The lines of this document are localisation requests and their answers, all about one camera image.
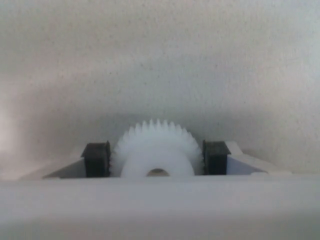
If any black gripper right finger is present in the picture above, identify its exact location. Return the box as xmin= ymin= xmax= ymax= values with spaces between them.
xmin=201 ymin=139 xmax=269 ymax=177

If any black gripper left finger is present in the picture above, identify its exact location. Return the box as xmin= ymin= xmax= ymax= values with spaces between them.
xmin=41 ymin=140 xmax=112 ymax=179

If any white medium gear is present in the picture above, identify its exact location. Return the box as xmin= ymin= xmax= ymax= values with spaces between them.
xmin=111 ymin=118 xmax=202 ymax=177

